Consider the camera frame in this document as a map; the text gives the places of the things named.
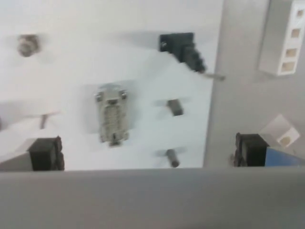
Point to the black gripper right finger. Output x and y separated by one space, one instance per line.
251 151

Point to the white holder with round holes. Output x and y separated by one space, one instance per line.
281 130

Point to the metal round peg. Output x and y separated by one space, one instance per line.
174 158

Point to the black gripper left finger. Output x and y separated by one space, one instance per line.
46 155

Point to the metal square peg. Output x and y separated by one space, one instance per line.
175 107

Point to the metal BNC plug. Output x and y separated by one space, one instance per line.
28 45

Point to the white task board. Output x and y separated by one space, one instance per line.
95 71

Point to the white holder with square holes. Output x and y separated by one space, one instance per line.
283 40

